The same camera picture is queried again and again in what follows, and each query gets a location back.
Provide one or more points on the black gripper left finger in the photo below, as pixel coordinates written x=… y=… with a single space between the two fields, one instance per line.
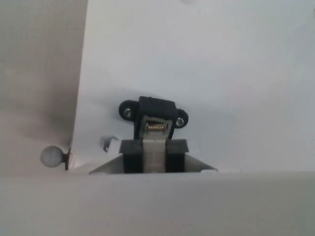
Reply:
x=131 y=157

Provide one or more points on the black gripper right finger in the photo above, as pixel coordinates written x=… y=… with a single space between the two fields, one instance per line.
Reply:
x=176 y=157

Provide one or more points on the clear grey Ethernet plug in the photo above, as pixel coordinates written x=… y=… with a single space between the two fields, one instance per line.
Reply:
x=154 y=152

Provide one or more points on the white task board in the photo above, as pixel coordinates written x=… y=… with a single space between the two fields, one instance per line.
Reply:
x=197 y=61

